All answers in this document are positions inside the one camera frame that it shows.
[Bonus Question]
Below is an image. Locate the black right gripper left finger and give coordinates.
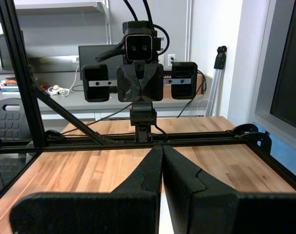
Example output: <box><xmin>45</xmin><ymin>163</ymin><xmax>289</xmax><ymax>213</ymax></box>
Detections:
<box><xmin>10</xmin><ymin>145</ymin><xmax>163</xmax><ymax>234</ymax></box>

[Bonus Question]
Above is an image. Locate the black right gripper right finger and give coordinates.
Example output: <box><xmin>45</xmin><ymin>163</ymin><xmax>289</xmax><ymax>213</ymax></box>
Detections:
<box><xmin>163</xmin><ymin>145</ymin><xmax>296</xmax><ymax>234</ymax></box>

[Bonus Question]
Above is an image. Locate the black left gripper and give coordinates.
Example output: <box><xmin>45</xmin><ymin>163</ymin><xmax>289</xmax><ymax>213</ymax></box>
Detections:
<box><xmin>81</xmin><ymin>62</ymin><xmax>198</xmax><ymax>103</ymax></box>

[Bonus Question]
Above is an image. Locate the wide black computer monitor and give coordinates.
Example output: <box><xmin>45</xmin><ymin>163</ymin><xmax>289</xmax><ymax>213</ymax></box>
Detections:
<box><xmin>78</xmin><ymin>44</ymin><xmax>125</xmax><ymax>72</ymax></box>

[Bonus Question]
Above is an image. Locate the grey office desk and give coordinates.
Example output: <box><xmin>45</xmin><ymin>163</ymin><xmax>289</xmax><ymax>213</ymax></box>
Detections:
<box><xmin>0</xmin><ymin>69</ymin><xmax>213</xmax><ymax>120</ymax></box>

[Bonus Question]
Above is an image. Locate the blue panel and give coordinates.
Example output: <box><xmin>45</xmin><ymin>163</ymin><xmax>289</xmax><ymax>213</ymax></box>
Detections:
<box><xmin>252</xmin><ymin>121</ymin><xmax>296</xmax><ymax>183</ymax></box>

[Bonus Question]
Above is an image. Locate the folded aluminium tripod stand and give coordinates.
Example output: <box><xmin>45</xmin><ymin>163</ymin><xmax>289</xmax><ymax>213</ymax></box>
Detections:
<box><xmin>207</xmin><ymin>45</ymin><xmax>228</xmax><ymax>117</ymax></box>

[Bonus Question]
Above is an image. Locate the grey plastic chair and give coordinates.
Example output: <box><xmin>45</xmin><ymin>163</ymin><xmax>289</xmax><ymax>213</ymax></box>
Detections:
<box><xmin>0</xmin><ymin>97</ymin><xmax>33</xmax><ymax>141</ymax></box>

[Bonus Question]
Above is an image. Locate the stack of books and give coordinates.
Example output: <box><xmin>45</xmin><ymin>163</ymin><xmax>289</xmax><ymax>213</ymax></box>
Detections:
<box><xmin>0</xmin><ymin>79</ymin><xmax>20</xmax><ymax>93</ymax></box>

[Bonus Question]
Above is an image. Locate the small black computer monitor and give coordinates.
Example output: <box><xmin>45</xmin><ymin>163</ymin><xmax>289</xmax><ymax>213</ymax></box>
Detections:
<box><xmin>0</xmin><ymin>33</ymin><xmax>16</xmax><ymax>72</ymax></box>

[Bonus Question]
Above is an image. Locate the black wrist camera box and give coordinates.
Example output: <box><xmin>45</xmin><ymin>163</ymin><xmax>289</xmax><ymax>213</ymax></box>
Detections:
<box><xmin>124</xmin><ymin>34</ymin><xmax>154</xmax><ymax>61</ymax></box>

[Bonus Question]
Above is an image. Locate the braided black robot cable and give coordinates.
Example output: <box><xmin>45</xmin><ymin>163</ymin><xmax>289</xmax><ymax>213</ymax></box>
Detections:
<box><xmin>95</xmin><ymin>43</ymin><xmax>126</xmax><ymax>62</ymax></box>

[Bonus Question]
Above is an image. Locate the black desk cable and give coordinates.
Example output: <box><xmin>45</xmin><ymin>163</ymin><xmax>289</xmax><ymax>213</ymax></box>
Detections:
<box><xmin>176</xmin><ymin>70</ymin><xmax>207</xmax><ymax>118</ymax></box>

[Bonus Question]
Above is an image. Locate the looped black robot cable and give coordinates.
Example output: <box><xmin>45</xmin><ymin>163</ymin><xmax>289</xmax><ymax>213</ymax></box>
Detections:
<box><xmin>152</xmin><ymin>23</ymin><xmax>170</xmax><ymax>56</ymax></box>

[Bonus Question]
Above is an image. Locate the thin black cable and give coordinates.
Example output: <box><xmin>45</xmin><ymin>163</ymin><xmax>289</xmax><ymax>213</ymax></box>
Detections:
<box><xmin>61</xmin><ymin>102</ymin><xmax>134</xmax><ymax>136</ymax></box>

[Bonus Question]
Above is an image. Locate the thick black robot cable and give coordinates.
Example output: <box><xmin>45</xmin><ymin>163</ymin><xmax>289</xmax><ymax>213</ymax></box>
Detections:
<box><xmin>142</xmin><ymin>0</ymin><xmax>154</xmax><ymax>25</ymax></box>
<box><xmin>122</xmin><ymin>0</ymin><xmax>139</xmax><ymax>22</ymax></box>

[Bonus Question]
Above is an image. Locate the white cable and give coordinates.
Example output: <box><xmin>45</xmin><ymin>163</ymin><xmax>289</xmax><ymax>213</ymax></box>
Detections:
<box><xmin>47</xmin><ymin>65</ymin><xmax>80</xmax><ymax>97</ymax></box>

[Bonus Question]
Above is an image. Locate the white wall shelf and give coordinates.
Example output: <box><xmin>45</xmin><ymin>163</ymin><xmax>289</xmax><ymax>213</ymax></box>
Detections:
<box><xmin>0</xmin><ymin>1</ymin><xmax>112</xmax><ymax>17</ymax></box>

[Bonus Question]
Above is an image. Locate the black aluminium frame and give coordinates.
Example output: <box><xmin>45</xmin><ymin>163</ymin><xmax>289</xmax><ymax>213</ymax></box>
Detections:
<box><xmin>0</xmin><ymin>0</ymin><xmax>296</xmax><ymax>208</ymax></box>

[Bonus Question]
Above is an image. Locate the dark window with grey frame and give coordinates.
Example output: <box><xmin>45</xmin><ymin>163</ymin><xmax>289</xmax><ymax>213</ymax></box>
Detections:
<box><xmin>249</xmin><ymin>0</ymin><xmax>296</xmax><ymax>156</ymax></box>

